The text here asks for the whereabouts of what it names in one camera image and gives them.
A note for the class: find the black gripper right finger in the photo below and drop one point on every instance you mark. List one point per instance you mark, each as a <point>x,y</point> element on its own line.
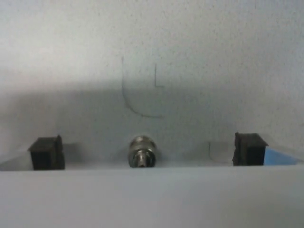
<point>249,152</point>

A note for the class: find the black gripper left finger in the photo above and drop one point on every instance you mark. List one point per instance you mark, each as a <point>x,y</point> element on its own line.
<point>46,156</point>

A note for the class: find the metal BNC plug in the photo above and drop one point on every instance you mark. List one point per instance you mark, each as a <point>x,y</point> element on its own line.
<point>142,152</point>

